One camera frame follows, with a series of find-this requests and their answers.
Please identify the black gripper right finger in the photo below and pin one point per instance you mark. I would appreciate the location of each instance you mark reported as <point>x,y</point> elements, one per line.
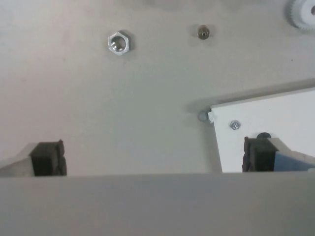
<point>261,157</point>

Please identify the white task board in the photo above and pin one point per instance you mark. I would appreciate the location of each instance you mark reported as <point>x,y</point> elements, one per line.
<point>283,118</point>

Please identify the small brass plug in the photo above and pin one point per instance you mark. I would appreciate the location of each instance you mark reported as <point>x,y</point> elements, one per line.
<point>203,32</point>

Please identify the silver hex nut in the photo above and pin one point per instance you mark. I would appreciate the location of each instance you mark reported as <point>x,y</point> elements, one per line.
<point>110,44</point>

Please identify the white medium gear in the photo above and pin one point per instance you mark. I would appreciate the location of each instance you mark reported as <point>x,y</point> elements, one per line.
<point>299,17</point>

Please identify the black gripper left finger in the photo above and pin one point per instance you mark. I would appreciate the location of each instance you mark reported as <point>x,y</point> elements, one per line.
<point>46,159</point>

